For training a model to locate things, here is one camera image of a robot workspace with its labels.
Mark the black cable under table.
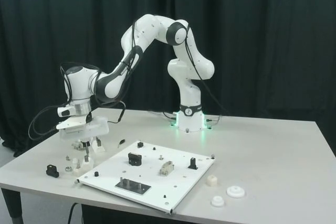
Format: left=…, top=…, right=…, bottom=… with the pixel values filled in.
left=68, top=202, right=80, bottom=224

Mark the white camera box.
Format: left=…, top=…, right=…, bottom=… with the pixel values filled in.
left=57, top=105, right=76, bottom=118

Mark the flat white mounting plate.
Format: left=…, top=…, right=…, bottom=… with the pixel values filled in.
left=56, top=117, right=89, bottom=131

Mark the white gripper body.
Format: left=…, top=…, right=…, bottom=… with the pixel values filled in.
left=59, top=117, right=110, bottom=141

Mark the white task board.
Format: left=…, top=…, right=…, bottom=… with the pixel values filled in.
left=75, top=140, right=217, bottom=213

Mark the white medium gear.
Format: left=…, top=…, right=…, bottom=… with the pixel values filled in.
left=211, top=195, right=225, bottom=207

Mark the black D-SUB plug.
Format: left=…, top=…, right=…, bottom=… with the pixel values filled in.
left=45, top=164, right=60, bottom=178

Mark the white large gear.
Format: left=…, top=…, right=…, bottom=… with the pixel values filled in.
left=226, top=186, right=246, bottom=198

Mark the black camera cable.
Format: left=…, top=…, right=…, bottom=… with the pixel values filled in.
left=28, top=62, right=79, bottom=141

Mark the black curtain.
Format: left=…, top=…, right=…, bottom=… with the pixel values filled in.
left=0, top=0, right=336, bottom=157

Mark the silver flange ring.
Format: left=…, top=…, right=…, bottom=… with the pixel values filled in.
left=74, top=103, right=92, bottom=117

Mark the dark table leg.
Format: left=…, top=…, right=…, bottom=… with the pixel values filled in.
left=0, top=188, right=22, bottom=224

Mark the black base cable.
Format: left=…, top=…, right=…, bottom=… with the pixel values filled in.
left=206, top=115, right=229, bottom=124

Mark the white peg holder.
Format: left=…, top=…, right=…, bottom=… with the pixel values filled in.
left=91, top=144, right=107, bottom=154
left=80, top=157, right=95, bottom=170
left=72, top=157, right=85, bottom=177

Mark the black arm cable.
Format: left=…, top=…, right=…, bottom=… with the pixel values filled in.
left=90, top=19, right=229, bottom=120

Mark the white cube holder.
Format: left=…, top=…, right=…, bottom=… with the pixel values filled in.
left=206, top=175, right=219, bottom=187

